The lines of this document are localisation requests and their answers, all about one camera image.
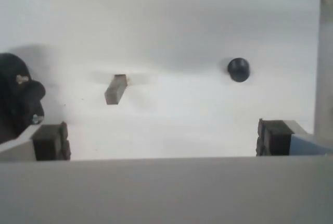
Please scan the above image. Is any small black round stud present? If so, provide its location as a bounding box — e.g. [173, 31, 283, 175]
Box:
[227, 57, 251, 83]

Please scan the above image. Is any metal square peg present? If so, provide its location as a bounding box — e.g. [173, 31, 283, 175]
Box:
[104, 73, 128, 105]

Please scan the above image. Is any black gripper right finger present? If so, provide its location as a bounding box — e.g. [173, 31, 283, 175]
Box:
[255, 118, 333, 157]

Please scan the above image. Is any white task board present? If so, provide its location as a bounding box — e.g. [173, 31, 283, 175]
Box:
[0, 0, 324, 162]

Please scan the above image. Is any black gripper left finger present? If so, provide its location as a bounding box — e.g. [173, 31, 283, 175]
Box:
[0, 121, 72, 162]

